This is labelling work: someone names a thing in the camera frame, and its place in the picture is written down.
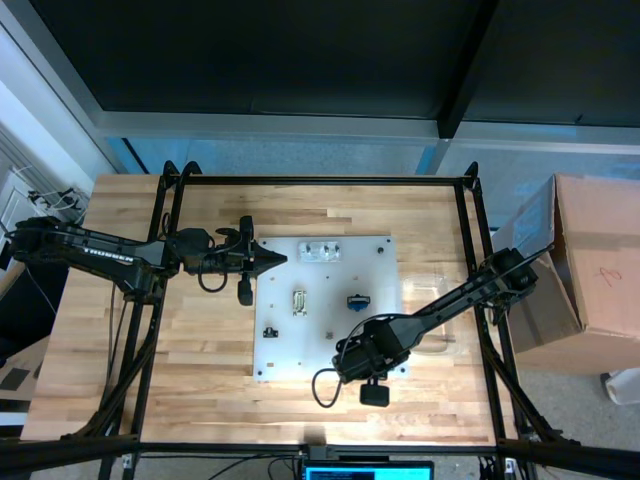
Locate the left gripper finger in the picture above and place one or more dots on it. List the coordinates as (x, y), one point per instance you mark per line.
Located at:
(267, 252)
(267, 264)

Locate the white task board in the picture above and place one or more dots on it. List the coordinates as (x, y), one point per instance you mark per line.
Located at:
(310, 285)

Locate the steel peg block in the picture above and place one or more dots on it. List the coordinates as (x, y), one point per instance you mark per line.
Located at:
(320, 252)

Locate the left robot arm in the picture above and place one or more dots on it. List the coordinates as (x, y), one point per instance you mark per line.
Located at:
(110, 255)

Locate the blue socket block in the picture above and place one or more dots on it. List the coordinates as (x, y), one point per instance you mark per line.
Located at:
(358, 302)

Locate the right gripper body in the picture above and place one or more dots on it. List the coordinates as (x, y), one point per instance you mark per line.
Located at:
(360, 365)

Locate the small black block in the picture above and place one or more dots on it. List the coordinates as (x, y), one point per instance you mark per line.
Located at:
(270, 332)

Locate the large cardboard box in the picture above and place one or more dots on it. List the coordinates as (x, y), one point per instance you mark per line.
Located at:
(590, 280)

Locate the clear plastic container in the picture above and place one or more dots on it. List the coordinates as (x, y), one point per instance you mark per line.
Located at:
(425, 290)

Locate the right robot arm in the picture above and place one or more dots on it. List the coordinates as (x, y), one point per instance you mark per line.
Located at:
(450, 300)

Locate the blue screen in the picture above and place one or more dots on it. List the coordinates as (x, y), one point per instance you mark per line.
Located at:
(367, 472)

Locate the beige many-pin connector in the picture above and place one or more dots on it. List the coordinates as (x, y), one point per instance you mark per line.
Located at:
(299, 303)

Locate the black frame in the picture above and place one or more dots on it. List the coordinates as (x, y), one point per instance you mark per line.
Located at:
(320, 180)

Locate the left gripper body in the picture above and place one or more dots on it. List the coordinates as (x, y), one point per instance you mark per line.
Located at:
(245, 290)

